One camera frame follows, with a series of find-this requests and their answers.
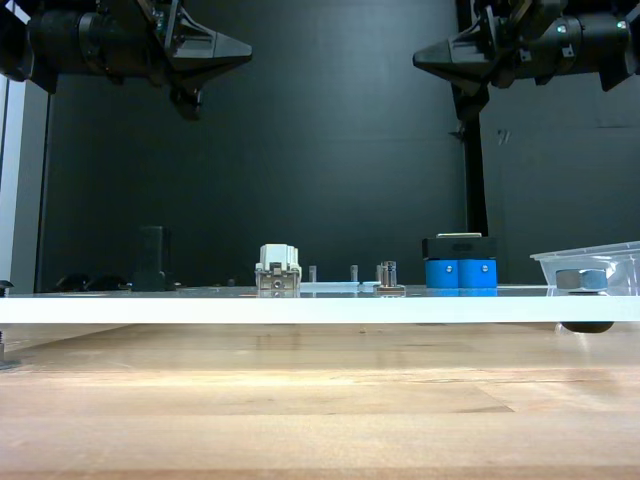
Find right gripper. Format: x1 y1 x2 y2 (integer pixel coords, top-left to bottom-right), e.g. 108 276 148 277
413 0 542 121

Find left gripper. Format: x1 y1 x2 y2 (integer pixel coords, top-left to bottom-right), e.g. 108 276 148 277
142 0 254 122

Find steel hex nut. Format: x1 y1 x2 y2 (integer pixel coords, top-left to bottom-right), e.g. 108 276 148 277
555 268 609 294

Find wide black block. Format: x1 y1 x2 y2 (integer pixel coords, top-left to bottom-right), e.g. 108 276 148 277
421 232 499 262

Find tall black block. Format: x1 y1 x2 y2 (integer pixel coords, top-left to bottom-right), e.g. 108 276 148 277
131 225 177 293

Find blue socket block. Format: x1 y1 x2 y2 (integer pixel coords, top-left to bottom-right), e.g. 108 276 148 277
458 258 499 291
424 258 461 291

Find threaded steel stud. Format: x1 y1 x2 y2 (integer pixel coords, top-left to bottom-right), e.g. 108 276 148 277
374 259 406 297

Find clear plastic container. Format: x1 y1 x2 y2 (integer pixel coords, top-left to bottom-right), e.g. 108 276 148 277
529 240 640 297

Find white task board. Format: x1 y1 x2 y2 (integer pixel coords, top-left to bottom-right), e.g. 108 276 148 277
0 287 640 326

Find black frame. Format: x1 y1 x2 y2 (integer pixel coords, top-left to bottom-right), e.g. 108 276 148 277
449 92 490 237

